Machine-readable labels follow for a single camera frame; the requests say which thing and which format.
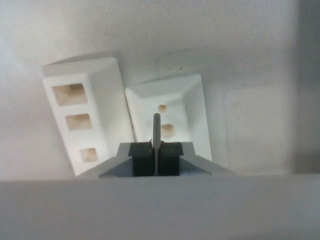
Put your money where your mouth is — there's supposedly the metal round peg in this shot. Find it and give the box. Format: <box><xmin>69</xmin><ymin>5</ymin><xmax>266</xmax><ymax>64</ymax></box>
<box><xmin>152</xmin><ymin>112</ymin><xmax>162</xmax><ymax>176</ymax></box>

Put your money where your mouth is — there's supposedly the white holder with square holes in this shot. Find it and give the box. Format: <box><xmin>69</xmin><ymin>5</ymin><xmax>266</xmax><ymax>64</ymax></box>
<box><xmin>40</xmin><ymin>50</ymin><xmax>136</xmax><ymax>177</ymax></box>

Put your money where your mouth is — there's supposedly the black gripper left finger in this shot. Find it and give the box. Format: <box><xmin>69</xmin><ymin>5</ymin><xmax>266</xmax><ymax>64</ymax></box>
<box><xmin>98</xmin><ymin>141</ymin><xmax>156</xmax><ymax>179</ymax></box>

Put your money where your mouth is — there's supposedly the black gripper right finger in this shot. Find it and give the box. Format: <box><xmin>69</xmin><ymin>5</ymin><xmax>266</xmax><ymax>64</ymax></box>
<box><xmin>157</xmin><ymin>141</ymin><xmax>236</xmax><ymax>178</ymax></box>

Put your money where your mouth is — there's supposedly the white holder with round holes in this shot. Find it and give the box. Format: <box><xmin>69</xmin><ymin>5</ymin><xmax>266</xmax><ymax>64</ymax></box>
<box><xmin>124</xmin><ymin>72</ymin><xmax>214</xmax><ymax>164</ymax></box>

